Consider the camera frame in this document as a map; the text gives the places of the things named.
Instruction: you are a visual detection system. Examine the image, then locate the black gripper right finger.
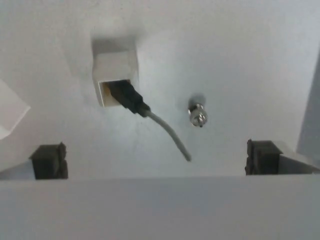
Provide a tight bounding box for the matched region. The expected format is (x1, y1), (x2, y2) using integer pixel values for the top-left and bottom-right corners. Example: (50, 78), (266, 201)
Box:
(246, 138), (320, 176)

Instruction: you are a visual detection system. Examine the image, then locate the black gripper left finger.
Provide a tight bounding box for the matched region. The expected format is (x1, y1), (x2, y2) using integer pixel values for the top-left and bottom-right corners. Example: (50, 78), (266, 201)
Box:
(0, 141), (69, 181)

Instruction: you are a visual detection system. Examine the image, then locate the white USB plug holder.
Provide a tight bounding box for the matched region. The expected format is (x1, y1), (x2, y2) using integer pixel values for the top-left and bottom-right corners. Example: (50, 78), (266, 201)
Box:
(91, 37), (140, 109)

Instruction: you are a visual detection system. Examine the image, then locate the metal BNC plug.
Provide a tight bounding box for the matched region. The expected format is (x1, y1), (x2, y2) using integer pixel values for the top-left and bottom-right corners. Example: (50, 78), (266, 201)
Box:
(186, 93), (209, 129)

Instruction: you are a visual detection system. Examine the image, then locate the black USB plug grey cable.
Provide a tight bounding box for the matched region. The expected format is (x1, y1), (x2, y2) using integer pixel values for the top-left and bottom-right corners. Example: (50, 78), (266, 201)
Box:
(107, 79), (193, 163)

